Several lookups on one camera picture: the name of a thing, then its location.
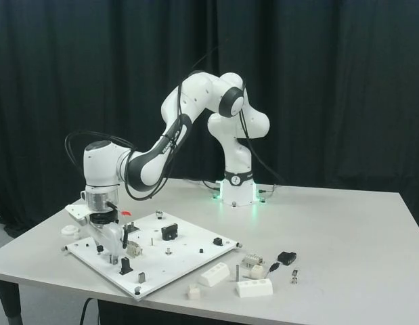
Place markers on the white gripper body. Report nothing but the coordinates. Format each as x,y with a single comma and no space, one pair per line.
109,238

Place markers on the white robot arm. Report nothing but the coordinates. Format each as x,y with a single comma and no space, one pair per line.
236,162

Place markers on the metal round peg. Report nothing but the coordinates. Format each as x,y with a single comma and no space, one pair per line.
131,226
236,273

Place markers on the large metal square peg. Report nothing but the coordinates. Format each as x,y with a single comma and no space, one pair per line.
142,277

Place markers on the white peg holder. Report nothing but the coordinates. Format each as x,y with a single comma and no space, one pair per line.
254,288
214,274

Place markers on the black rod with red tag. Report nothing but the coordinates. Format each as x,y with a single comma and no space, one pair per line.
125,235

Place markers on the white large gear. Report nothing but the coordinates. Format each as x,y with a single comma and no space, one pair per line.
69,230

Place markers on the white task board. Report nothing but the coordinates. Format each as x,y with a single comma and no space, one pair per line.
182,260

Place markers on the small white holder block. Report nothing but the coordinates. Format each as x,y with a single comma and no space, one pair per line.
194,292
258,271

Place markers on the black table leg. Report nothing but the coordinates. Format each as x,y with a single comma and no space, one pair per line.
7,301

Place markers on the beige waterproof plug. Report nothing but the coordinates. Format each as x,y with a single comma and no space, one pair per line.
250,261

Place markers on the black USB plug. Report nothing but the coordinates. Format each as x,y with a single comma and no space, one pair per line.
273,267

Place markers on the black D-SUB plug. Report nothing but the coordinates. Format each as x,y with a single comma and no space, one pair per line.
287,257

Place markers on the black curtain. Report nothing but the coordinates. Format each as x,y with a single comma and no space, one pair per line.
331,84

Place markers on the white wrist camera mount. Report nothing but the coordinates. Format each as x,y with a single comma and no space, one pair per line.
77,213

